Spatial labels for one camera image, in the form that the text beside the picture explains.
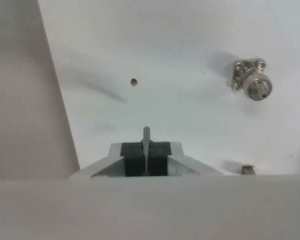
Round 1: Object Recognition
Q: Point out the white task board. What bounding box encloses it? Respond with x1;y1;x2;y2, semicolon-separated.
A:
36;0;300;177

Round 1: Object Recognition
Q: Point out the metal round peg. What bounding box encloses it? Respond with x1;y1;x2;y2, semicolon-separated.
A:
142;126;151;176

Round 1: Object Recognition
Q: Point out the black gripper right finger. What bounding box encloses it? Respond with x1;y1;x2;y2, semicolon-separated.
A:
146;141;225;177

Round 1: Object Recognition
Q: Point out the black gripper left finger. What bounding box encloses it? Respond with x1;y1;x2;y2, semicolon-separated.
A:
90;142;147;178

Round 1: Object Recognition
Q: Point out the metal BNC plug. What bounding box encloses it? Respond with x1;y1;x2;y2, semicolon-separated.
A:
247;74;274;102

